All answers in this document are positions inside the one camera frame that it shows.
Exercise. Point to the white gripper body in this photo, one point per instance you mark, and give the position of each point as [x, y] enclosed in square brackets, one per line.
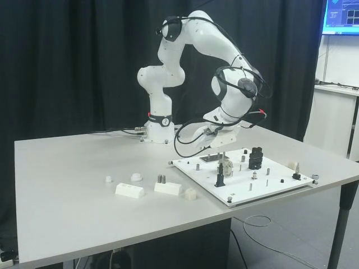
[206, 137]

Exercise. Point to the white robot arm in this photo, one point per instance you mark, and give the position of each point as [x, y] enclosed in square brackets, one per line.
[202, 33]

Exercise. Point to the white medium gear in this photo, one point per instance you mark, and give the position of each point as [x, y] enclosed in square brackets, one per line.
[135, 177]

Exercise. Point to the white small gear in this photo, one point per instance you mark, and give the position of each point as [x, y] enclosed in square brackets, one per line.
[108, 179]

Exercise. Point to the black tall USB plug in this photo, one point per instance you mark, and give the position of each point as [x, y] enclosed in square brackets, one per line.
[220, 179]

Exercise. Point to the black D-SUB plug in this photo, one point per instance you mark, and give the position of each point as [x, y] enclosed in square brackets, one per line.
[256, 158]

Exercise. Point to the small white cube holder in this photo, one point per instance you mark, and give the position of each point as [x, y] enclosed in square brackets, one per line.
[191, 194]

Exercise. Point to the thin black rod red tag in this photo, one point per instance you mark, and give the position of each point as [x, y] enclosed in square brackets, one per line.
[262, 111]

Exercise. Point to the metal BNC plug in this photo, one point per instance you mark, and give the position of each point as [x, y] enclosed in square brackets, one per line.
[255, 176]

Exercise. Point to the white holder with pegs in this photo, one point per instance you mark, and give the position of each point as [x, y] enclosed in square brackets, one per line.
[166, 188]

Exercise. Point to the white task board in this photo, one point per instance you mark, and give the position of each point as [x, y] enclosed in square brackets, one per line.
[252, 190]

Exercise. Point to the small white plug holder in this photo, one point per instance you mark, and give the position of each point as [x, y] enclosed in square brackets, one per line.
[293, 164]

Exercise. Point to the white empty peg holder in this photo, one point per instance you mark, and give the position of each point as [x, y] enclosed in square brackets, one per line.
[129, 191]

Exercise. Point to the white cabinet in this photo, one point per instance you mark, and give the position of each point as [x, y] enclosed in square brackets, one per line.
[331, 117]

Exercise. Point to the black table leg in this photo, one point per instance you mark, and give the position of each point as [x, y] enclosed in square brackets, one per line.
[340, 224]

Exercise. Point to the black curtain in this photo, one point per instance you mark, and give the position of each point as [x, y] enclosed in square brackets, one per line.
[56, 56]

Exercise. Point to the blue screen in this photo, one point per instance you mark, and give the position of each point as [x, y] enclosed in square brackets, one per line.
[342, 16]

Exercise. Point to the white power strip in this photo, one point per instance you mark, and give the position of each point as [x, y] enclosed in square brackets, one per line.
[7, 259]

